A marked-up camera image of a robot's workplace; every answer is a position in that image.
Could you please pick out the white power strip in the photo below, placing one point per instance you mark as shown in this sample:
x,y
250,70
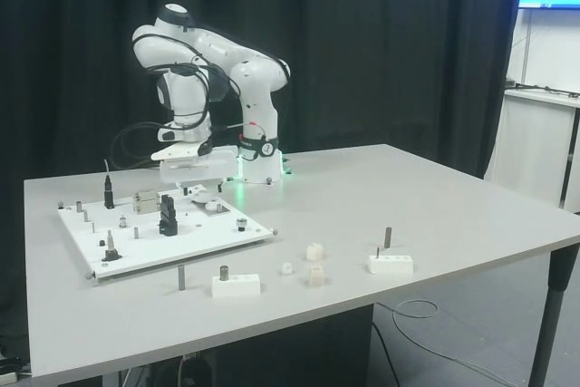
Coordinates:
x,y
9,375

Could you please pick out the round black waterproof plug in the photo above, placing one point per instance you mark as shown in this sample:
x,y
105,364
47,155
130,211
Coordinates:
x,y
241,225

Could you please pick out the black curtain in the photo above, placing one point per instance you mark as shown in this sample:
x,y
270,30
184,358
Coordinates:
x,y
408,42

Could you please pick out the white small gear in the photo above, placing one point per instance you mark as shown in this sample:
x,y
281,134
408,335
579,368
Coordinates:
x,y
285,267

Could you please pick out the metal BNC plug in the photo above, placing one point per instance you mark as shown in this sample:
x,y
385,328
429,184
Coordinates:
x,y
122,222

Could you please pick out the white medium gear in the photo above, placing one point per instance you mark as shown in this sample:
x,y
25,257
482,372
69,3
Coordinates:
x,y
211,208

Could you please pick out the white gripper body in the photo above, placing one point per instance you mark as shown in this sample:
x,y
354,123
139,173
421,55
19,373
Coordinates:
x,y
204,169

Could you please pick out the thick metal round peg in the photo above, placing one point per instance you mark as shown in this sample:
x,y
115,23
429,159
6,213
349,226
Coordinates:
x,y
224,272

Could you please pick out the short dark metal peg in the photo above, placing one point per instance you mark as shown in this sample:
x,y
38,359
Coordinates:
x,y
79,206

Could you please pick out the tall metal round peg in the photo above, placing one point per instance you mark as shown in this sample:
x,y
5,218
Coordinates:
x,y
181,277

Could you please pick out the black D-SUB plug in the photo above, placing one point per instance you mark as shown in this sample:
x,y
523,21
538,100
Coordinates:
x,y
167,219

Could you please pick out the dark grey table leg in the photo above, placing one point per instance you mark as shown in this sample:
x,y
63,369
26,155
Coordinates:
x,y
550,314

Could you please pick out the white task board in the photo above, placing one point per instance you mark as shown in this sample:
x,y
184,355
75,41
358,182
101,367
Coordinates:
x,y
136,251

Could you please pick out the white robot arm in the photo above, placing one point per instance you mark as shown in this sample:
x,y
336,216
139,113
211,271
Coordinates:
x,y
258,88

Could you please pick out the dark metal square peg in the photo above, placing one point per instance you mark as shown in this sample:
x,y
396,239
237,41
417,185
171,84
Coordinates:
x,y
388,237

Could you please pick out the metal bolt with black base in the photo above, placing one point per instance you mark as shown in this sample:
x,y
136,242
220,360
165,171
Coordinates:
x,y
110,248

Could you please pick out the black Ethernet plug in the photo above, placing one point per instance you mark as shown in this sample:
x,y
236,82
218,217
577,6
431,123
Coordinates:
x,y
108,192

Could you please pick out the small cream holder block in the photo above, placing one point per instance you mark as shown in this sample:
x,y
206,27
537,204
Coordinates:
x,y
317,277
315,251

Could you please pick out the white cabinet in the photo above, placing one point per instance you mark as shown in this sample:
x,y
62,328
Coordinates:
x,y
534,142

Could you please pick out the white peg holder block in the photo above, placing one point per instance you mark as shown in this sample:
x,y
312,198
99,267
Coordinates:
x,y
235,287
389,264

